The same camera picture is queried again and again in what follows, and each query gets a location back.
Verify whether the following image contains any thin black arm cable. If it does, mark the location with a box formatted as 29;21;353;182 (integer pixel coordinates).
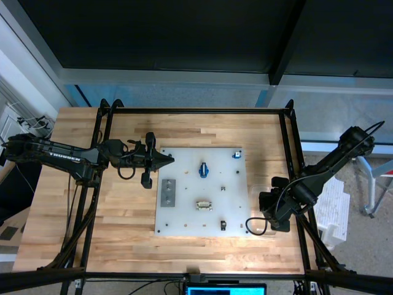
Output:
352;120;386;145

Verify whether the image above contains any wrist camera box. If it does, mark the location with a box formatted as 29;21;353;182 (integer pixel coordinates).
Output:
259;190;278;213

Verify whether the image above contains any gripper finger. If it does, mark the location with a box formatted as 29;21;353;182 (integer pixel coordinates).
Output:
153;149;175;160
153;159;175;171

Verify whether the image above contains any black aluminium frame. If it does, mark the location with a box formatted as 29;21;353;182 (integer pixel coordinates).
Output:
0;98;393;295

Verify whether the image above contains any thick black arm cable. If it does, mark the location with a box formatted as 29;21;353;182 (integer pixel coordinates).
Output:
245;216;268;237

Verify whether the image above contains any laptop screen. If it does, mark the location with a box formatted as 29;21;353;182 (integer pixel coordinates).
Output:
183;283;267;295

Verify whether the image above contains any grey metal stand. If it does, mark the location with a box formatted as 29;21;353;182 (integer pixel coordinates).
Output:
352;155;393;219

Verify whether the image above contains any beige connector housing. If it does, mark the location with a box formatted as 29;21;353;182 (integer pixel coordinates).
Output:
195;200;215;212

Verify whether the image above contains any black wall pillar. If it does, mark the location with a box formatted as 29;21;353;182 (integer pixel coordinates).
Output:
268;0;308;86

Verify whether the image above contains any white foam block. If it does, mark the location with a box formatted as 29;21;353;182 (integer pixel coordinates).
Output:
313;176;351;251

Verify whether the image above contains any black table-level camera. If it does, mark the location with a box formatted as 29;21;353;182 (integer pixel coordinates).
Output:
187;266;202;282

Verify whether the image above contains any white task board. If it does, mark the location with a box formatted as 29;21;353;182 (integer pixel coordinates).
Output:
154;146;249;237

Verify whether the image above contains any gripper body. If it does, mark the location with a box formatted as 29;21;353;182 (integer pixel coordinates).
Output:
134;132;158;189
267;176;291;233

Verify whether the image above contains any grey metal plate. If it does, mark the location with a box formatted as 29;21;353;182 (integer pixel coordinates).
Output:
161;178;177;209

